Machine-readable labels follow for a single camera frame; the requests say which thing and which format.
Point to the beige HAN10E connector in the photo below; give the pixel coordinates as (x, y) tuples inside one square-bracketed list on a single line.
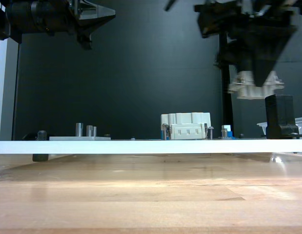
[(246, 91)]

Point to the beige connector hub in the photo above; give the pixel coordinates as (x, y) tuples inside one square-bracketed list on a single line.
[(187, 119)]

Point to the blue round plug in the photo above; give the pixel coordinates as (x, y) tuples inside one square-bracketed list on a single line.
[(162, 136)]

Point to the black socket housing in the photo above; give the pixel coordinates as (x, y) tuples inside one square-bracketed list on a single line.
[(280, 114)]

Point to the black round knob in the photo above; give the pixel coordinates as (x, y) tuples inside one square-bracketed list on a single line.
[(30, 137)]

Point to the grey metal block with pins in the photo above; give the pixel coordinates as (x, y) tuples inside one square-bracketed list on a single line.
[(80, 138)]

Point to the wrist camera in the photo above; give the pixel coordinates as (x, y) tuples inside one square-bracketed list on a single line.
[(211, 22)]

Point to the white mounting board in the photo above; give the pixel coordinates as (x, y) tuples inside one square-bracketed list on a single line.
[(141, 147)]

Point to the small metal socket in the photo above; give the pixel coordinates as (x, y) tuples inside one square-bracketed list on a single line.
[(224, 134)]

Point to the small blue white connector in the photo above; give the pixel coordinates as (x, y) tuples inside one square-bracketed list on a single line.
[(228, 128)]

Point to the black metal frame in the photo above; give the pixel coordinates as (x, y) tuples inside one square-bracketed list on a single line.
[(226, 117)]

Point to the clear plastic tub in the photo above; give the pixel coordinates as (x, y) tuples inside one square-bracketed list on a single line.
[(301, 123)]

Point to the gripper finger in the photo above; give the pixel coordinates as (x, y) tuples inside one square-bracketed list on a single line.
[(247, 65), (267, 58), (104, 12), (92, 25)]

